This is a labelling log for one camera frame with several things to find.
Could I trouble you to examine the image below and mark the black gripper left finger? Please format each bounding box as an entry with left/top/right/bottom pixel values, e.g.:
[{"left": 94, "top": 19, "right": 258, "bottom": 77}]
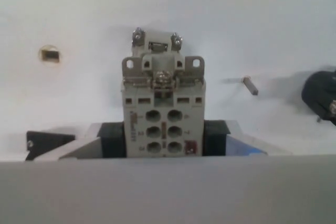
[{"left": 59, "top": 120, "right": 127, "bottom": 159}]

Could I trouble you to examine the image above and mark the grey waterproof plug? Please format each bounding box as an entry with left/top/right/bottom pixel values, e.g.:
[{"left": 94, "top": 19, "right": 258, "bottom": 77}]
[{"left": 120, "top": 26, "right": 206, "bottom": 158}]

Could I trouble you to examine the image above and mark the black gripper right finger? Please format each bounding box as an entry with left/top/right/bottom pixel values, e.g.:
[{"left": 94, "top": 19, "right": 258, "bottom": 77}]
[{"left": 201, "top": 119, "right": 294, "bottom": 157}]

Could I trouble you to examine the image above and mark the black plug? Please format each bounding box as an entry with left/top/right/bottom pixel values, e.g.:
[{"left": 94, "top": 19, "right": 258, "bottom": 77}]
[{"left": 301, "top": 69, "right": 336, "bottom": 127}]

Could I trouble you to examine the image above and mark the white task board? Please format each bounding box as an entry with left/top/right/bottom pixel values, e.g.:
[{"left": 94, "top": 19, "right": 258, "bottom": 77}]
[{"left": 0, "top": 0, "right": 336, "bottom": 163}]

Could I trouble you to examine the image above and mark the black bracket with screw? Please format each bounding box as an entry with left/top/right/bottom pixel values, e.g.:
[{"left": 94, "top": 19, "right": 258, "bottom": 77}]
[{"left": 25, "top": 130, "right": 76, "bottom": 162}]

